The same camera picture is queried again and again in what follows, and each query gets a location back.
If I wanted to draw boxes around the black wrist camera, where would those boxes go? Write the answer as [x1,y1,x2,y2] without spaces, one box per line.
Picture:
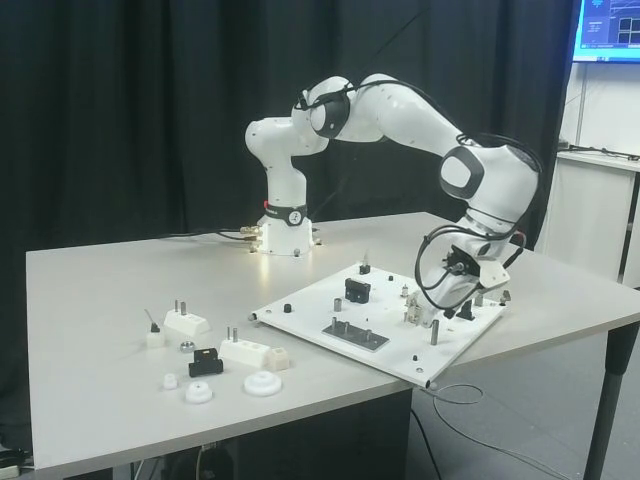
[444,244,477,275]

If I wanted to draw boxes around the black curtains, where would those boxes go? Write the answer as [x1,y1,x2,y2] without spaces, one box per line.
[0,0,581,449]

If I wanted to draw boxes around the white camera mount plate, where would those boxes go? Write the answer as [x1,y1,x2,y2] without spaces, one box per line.
[477,258,513,293]

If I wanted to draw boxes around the thin black rod on wire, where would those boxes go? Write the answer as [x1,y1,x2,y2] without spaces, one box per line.
[503,232,528,274]

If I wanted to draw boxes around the blue screen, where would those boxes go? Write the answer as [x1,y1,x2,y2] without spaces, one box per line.
[570,0,640,65]

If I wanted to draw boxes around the white peg holder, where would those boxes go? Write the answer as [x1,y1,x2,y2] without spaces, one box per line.
[219,339,269,370]
[163,309,212,340]

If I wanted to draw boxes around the thin grey cable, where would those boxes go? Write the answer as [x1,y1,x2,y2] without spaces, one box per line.
[423,382,507,480]

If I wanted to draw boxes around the black under-table cabinet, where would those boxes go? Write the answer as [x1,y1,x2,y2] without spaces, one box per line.
[228,386,415,480]

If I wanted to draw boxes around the white cabinet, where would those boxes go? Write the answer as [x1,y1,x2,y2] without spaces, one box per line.
[553,143,640,290]

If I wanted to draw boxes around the dark grey table leg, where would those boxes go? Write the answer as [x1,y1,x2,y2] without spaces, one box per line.
[583,327,632,480]

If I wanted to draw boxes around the white task board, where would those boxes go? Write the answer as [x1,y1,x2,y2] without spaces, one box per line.
[248,259,507,389]

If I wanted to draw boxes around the white large gear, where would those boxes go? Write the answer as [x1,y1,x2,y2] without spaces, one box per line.
[243,372,280,398]

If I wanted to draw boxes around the black base cables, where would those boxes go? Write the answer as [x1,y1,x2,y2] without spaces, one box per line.
[163,225,265,247]

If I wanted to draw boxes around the white square holder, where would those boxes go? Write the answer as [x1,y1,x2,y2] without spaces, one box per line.
[266,348,293,373]

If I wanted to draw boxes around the white medium gear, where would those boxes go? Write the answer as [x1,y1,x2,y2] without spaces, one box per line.
[185,382,213,404]

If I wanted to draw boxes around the black D-SUB plug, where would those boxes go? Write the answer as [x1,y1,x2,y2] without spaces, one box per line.
[188,349,227,378]

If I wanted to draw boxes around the white power strip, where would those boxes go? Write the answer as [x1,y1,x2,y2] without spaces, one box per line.
[0,448,32,477]

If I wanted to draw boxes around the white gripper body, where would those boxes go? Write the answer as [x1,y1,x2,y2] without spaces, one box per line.
[425,268,485,315]

